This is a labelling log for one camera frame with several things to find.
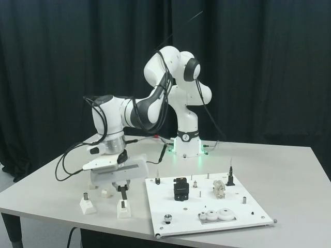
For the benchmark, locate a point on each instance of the white square peg holder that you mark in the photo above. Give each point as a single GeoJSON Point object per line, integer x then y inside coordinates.
{"type": "Point", "coordinates": [124, 213]}

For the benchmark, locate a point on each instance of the metal square peg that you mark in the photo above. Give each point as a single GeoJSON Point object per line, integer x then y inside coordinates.
{"type": "Point", "coordinates": [123, 205]}
{"type": "Point", "coordinates": [124, 195]}

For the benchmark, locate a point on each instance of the white round peg holder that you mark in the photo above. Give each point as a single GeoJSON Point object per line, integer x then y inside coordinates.
{"type": "Point", "coordinates": [88, 208]}

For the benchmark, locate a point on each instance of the white task board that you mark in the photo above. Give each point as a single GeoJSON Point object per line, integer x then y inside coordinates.
{"type": "Point", "coordinates": [219, 206]}

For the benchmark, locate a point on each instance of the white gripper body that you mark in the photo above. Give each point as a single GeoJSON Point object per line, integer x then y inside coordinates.
{"type": "Point", "coordinates": [121, 175]}

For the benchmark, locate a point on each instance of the small white holder block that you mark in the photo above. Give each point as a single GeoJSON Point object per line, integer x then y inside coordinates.
{"type": "Point", "coordinates": [104, 193]}
{"type": "Point", "coordinates": [92, 185]}

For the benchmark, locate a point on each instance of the large metal round peg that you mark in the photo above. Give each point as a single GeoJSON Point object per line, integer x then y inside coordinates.
{"type": "Point", "coordinates": [85, 195]}

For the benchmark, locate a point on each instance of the black curtain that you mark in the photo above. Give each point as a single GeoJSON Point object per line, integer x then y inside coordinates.
{"type": "Point", "coordinates": [51, 51]}

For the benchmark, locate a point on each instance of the black D-SUB plug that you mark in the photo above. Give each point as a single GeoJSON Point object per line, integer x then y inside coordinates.
{"type": "Point", "coordinates": [181, 192]}

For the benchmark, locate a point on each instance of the white medium gear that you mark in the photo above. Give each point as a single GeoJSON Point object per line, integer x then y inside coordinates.
{"type": "Point", "coordinates": [212, 215]}

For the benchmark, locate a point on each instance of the white large gear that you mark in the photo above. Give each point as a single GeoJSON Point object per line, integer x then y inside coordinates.
{"type": "Point", "coordinates": [225, 214]}

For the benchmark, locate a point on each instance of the metal BNC plug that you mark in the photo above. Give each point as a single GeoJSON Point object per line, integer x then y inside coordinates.
{"type": "Point", "coordinates": [195, 184]}

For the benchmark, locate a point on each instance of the metal bolt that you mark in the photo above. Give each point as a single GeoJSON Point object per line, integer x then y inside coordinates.
{"type": "Point", "coordinates": [167, 219]}

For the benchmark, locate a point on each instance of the black table leg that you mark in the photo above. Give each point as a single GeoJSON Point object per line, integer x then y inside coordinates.
{"type": "Point", "coordinates": [11, 230]}

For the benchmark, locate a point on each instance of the white small gear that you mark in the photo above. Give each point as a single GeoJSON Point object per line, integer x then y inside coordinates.
{"type": "Point", "coordinates": [203, 216]}

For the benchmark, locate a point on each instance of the beige waterproof plug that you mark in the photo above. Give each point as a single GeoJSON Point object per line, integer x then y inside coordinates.
{"type": "Point", "coordinates": [218, 190]}

